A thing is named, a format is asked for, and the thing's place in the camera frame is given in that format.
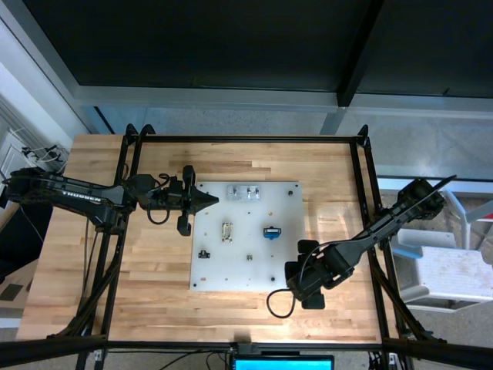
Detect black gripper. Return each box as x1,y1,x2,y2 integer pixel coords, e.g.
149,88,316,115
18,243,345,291
285,239,337,310
169,166,220,237

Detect grey multi-pin connector housing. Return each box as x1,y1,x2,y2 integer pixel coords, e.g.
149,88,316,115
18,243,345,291
220,221,236,244

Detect aluminium plate with posts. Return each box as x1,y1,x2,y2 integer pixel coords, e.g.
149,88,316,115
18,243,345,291
226,184,262,203

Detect white mounting board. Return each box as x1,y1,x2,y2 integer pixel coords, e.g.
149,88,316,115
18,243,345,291
189,180,311,292

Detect blue laptop screen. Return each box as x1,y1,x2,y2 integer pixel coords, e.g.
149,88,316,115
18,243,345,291
230,354,335,370

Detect white step stool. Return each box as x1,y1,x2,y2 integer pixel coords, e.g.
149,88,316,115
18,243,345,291
392,229,493,314

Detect white tubular chair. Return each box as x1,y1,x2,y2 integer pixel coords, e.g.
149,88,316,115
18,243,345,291
438,180,493,251

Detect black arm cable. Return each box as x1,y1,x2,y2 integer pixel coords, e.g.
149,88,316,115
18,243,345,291
147,173,173,226
267,242,332,319

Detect black table frame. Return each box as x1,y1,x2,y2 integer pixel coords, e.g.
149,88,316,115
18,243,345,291
0,123,493,370

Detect black table-edge camera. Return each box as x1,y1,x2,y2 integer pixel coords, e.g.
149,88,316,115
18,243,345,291
234,334,263,356

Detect black plugs with white cables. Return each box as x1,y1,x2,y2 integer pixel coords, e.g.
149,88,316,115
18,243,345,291
18,143,69,167

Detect black wall column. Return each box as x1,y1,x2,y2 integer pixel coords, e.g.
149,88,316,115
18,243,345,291
337,0,386,108

